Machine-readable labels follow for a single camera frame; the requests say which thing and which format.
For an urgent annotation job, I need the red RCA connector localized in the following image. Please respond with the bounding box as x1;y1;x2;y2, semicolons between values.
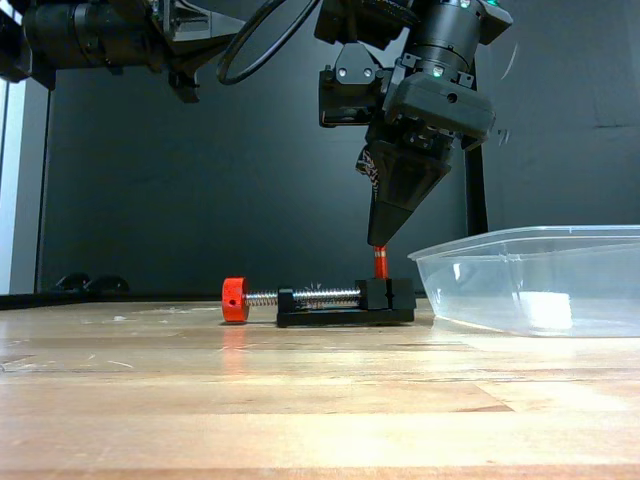
373;243;391;281

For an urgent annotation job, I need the clear plastic container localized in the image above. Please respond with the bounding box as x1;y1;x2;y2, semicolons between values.
406;224;640;340

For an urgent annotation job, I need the black vise orange knob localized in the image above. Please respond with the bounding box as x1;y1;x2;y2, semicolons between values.
221;275;418;330

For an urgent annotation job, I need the black cable loop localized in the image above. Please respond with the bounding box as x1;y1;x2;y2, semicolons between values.
215;0;322;87

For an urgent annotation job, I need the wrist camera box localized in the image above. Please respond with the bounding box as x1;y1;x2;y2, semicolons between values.
318;42;389;131

